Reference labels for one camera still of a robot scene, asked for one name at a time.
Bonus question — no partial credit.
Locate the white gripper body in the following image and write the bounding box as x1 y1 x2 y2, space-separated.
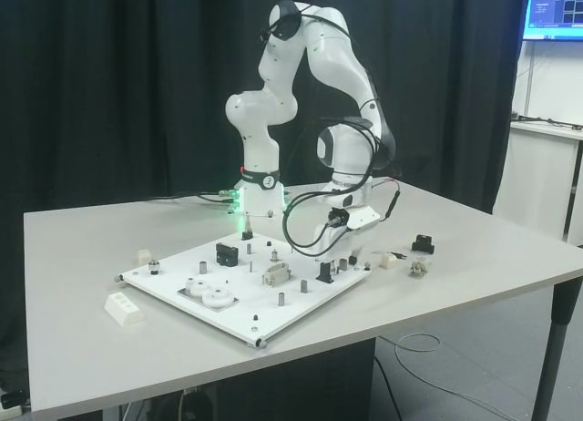
312 219 366 261

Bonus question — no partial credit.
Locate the white peg holder with holes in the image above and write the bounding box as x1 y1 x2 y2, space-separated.
104 292 148 326

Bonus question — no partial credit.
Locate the black D-SUB plug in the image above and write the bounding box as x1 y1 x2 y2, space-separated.
411 232 437 255

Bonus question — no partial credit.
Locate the white task board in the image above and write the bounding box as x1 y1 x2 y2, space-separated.
118 231 373 350

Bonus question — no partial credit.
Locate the white large gear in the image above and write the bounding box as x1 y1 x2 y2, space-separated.
199 287 230 311

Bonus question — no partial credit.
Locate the white medium gear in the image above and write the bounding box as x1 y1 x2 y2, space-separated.
183 278 210 300

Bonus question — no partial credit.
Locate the grey table leg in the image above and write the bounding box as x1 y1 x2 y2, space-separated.
543 279 580 421

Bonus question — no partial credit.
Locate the black curtain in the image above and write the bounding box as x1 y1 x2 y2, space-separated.
0 0 533 395

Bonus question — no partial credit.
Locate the blue screen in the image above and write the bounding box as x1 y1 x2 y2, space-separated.
521 0 583 42

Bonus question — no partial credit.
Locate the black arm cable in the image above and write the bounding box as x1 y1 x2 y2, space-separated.
280 115 403 259

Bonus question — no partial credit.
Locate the grey floor cable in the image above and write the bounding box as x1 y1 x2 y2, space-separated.
392 333 502 421

